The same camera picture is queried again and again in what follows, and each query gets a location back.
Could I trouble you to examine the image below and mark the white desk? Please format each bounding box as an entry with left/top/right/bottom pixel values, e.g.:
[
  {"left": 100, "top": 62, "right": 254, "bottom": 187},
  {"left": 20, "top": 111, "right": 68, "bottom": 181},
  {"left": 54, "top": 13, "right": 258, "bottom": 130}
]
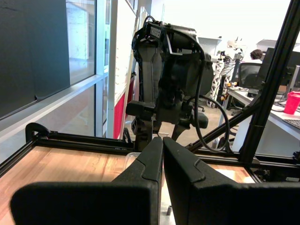
[{"left": 228, "top": 85, "right": 300, "bottom": 153}]

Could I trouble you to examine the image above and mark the black metal frame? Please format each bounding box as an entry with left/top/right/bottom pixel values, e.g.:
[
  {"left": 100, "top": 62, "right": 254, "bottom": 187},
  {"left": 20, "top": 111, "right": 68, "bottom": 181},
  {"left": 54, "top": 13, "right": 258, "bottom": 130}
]
[{"left": 0, "top": 0, "right": 300, "bottom": 186}]

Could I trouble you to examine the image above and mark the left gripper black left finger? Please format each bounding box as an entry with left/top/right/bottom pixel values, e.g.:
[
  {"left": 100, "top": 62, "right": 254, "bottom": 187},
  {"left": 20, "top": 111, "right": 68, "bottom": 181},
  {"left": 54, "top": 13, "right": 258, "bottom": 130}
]
[{"left": 10, "top": 137, "right": 164, "bottom": 225}]

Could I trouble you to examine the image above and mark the black office chair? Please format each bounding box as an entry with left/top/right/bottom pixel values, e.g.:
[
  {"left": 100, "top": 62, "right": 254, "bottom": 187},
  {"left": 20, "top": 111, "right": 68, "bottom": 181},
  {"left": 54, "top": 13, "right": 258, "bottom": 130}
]
[{"left": 238, "top": 62, "right": 263, "bottom": 90}]

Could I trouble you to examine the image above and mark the red plastic container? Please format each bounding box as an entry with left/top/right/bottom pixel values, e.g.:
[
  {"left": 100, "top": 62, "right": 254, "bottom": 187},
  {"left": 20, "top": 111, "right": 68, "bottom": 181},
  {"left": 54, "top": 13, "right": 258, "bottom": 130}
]
[{"left": 283, "top": 90, "right": 300, "bottom": 115}]

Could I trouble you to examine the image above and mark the white robot figure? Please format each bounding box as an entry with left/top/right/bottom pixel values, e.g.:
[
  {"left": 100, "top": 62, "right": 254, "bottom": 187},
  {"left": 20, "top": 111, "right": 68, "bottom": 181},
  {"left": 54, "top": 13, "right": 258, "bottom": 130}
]
[{"left": 210, "top": 36, "right": 248, "bottom": 111}]

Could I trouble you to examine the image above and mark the white divider panel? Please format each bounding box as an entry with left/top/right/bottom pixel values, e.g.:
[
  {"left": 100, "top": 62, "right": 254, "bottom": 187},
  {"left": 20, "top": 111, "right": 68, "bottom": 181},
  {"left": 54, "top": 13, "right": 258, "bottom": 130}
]
[{"left": 106, "top": 0, "right": 144, "bottom": 140}]

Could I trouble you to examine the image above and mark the white task board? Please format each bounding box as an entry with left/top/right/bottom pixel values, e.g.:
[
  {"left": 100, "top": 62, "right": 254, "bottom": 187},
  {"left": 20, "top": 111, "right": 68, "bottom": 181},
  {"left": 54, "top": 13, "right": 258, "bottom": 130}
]
[{"left": 157, "top": 181, "right": 188, "bottom": 225}]

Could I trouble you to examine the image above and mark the person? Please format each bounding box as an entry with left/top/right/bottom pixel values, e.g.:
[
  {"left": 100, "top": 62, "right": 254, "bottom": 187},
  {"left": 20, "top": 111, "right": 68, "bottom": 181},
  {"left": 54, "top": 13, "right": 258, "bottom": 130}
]
[{"left": 249, "top": 48, "right": 263, "bottom": 64}]

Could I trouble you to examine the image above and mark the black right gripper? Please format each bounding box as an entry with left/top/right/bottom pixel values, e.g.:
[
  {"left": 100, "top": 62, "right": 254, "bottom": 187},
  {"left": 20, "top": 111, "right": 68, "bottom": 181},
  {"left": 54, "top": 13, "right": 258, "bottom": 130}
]
[{"left": 126, "top": 93, "right": 209, "bottom": 143}]

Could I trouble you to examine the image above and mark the black monitor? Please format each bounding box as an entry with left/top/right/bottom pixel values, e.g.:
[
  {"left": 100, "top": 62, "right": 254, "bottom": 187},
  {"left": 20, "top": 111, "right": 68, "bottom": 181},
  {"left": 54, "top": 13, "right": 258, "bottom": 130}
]
[{"left": 262, "top": 47, "right": 300, "bottom": 86}]

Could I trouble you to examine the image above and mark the black keyboard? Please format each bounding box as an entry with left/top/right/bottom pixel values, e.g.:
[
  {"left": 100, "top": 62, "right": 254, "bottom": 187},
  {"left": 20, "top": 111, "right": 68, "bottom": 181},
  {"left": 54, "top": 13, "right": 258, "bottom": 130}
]
[{"left": 282, "top": 118, "right": 300, "bottom": 130}]

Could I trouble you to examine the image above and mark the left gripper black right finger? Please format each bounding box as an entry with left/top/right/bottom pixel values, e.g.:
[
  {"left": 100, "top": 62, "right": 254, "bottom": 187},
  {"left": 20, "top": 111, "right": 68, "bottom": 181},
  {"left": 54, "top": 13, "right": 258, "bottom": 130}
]
[{"left": 163, "top": 137, "right": 300, "bottom": 225}]

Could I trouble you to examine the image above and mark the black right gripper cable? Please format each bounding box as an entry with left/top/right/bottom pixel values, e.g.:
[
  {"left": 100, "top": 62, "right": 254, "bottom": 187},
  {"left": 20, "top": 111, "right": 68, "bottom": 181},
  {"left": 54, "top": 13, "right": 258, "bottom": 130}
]
[{"left": 184, "top": 93, "right": 230, "bottom": 152}]

